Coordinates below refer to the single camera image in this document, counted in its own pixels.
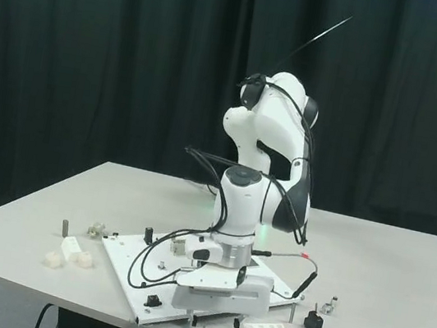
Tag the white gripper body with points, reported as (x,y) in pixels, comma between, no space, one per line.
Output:
(221,302)

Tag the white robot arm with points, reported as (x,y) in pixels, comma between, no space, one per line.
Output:
(256,136)

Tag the thin metal round peg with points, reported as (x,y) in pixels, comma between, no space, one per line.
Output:
(293,312)

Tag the long white peg holder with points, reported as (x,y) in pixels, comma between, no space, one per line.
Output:
(71,249)

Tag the dark metal round peg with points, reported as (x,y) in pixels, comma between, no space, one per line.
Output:
(65,228)

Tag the flat white mounting plate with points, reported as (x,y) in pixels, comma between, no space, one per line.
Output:
(204,278)

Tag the black D-SUB plug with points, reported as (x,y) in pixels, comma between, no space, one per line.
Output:
(313,324)

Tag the white task board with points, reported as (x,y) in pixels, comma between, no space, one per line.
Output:
(123,265)

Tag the small black plug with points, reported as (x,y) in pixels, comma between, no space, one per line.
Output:
(112,235)

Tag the small white cube holder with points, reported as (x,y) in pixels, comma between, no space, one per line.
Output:
(84,260)
(52,261)

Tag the black curtain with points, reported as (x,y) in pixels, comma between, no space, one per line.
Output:
(95,49)

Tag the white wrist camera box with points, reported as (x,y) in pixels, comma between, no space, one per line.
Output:
(202,251)

